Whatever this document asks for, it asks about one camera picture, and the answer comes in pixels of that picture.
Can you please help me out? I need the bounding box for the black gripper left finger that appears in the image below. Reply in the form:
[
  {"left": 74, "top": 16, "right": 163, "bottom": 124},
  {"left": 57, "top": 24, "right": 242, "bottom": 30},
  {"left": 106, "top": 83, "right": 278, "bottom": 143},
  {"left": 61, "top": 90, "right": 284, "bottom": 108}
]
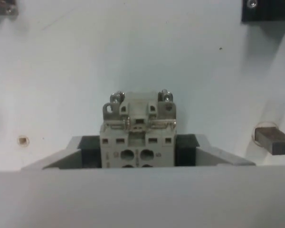
[{"left": 20, "top": 134, "right": 102, "bottom": 171}]

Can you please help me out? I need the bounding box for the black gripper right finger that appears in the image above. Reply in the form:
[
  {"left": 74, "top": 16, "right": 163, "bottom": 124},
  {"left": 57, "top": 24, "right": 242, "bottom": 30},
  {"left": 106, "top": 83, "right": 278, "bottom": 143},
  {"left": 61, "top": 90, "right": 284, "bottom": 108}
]
[{"left": 175, "top": 134, "right": 257, "bottom": 167}]

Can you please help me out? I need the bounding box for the grey waterproof plug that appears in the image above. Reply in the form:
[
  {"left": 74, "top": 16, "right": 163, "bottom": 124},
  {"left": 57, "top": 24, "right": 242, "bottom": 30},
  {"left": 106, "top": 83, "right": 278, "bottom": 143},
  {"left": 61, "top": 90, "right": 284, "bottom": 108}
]
[{"left": 100, "top": 101, "right": 178, "bottom": 169}]

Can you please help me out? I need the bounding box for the metal square peg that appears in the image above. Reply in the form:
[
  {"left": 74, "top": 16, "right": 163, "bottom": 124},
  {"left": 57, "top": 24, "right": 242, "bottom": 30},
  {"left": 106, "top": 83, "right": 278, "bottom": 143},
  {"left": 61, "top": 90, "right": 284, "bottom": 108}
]
[{"left": 254, "top": 127, "right": 285, "bottom": 155}]

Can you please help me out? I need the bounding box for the white task board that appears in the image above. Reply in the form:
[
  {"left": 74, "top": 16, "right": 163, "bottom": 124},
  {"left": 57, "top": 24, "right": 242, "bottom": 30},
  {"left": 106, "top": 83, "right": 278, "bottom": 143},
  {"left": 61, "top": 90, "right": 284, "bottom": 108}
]
[{"left": 0, "top": 0, "right": 285, "bottom": 171}]

